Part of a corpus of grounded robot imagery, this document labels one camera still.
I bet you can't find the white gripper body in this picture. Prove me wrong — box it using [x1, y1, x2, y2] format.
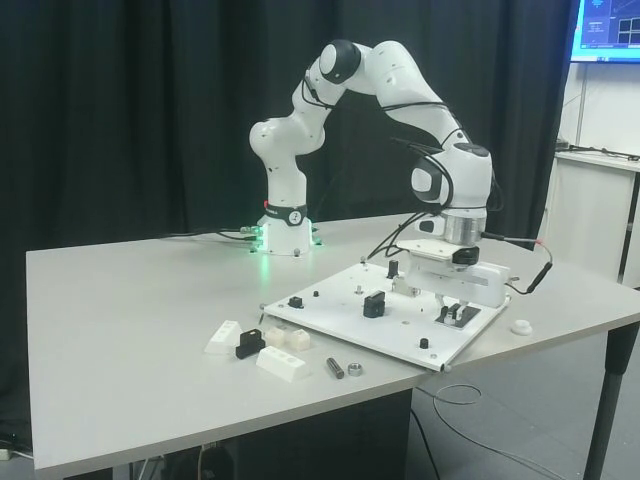
[403, 254, 512, 307]

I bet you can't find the white task board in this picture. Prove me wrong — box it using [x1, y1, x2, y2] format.
[258, 255, 515, 374]

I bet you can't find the white cabinet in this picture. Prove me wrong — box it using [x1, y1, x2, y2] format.
[538, 148, 640, 290]

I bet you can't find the black table leg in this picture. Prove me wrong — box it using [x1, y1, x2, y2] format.
[583, 319, 635, 480]

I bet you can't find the white peg holder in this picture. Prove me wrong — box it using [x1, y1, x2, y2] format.
[255, 346, 308, 383]
[204, 319, 242, 356]

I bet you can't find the black box under table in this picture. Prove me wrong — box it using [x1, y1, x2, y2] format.
[218, 385, 417, 480]

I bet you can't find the black D-SUB plug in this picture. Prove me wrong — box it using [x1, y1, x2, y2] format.
[235, 327, 267, 359]

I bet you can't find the blue screen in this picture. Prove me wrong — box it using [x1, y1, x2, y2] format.
[569, 0, 640, 65]

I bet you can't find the black curtain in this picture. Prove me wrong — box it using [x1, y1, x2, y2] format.
[0, 0, 582, 437]

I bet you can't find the thin black rod on wire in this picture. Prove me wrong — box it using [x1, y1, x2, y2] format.
[479, 230, 555, 295]

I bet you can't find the thin grey floor cable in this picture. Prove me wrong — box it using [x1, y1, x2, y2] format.
[432, 383, 609, 480]

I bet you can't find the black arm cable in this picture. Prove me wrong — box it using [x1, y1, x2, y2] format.
[366, 134, 454, 262]

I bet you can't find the black base cable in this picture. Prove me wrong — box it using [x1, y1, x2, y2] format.
[167, 227, 262, 243]

